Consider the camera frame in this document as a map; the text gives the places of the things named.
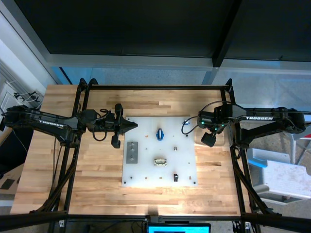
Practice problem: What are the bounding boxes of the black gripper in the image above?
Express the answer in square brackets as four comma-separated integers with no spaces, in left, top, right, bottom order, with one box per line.
[201,122,225,148]
[104,103,138,149]

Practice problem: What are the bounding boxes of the grey aluminium bar holder block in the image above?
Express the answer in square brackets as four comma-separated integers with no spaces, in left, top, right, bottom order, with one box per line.
[124,141,139,165]

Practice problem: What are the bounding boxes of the white taskboard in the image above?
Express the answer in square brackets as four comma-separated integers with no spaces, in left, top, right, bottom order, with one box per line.
[121,116,199,188]

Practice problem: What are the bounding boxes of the clear plastic tub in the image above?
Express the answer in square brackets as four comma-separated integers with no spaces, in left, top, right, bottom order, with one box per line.
[193,122,232,148]

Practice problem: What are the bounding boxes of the blue clamp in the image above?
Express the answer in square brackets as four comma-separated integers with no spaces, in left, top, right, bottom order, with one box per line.
[155,128,166,142]

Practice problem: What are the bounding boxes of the white plastic stool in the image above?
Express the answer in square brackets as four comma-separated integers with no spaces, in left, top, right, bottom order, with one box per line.
[247,148,311,204]

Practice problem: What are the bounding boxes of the blue-edged screen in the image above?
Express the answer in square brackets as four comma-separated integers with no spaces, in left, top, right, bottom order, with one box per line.
[145,223,211,233]

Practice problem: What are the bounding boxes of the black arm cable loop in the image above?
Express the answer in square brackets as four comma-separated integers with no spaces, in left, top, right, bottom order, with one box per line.
[181,115,204,134]
[92,126,108,142]

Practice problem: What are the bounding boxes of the black aluminium frame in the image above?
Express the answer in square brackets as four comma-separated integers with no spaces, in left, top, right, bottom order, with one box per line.
[0,77,311,233]

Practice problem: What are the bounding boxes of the black partition post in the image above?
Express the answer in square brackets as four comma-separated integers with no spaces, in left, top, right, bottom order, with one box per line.
[212,0,243,68]

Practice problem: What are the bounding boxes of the wall power cable bundle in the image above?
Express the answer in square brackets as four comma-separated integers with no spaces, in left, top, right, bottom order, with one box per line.
[13,91,43,104]

